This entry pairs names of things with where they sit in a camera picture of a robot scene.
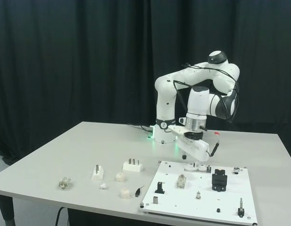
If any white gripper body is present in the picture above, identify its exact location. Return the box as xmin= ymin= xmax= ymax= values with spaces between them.
xmin=177 ymin=137 xmax=210 ymax=163

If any grey metal waterproof plug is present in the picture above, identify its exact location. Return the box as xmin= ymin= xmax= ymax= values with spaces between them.
xmin=58 ymin=177 xmax=74 ymax=189

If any black rod with red tag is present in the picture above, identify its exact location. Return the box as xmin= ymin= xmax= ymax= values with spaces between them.
xmin=206 ymin=132 xmax=221 ymax=157

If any white mounting plate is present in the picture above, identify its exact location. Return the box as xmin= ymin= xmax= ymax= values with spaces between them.
xmin=168 ymin=125 xmax=189 ymax=136

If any black D-SUB plug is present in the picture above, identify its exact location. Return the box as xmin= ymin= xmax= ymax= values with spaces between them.
xmin=211 ymin=168 xmax=229 ymax=192

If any white task board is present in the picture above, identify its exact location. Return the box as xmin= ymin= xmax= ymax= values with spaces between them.
xmin=138 ymin=160 xmax=258 ymax=226

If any white three-peg holder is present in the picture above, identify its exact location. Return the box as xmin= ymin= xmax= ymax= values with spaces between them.
xmin=122 ymin=161 xmax=145 ymax=174

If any black USB plug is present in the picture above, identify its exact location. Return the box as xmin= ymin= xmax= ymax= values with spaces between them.
xmin=134 ymin=185 xmax=145 ymax=197

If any white single-peg holder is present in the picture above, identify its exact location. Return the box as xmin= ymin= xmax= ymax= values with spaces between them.
xmin=91 ymin=165 xmax=106 ymax=181

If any black curtain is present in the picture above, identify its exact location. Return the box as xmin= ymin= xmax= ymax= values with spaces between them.
xmin=0 ymin=0 xmax=291 ymax=156

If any black table leg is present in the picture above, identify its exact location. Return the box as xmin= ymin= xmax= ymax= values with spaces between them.
xmin=0 ymin=193 xmax=14 ymax=226

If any silver wrist ring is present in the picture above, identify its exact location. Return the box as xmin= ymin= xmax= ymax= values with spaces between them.
xmin=184 ymin=115 xmax=206 ymax=132

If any black base cable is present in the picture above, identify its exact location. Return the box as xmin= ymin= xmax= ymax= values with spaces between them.
xmin=127 ymin=123 xmax=154 ymax=133

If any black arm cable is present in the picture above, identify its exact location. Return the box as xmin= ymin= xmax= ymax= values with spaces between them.
xmin=173 ymin=63 xmax=241 ymax=124

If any black cable under table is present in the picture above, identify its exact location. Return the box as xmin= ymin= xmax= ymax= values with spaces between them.
xmin=55 ymin=206 xmax=66 ymax=226

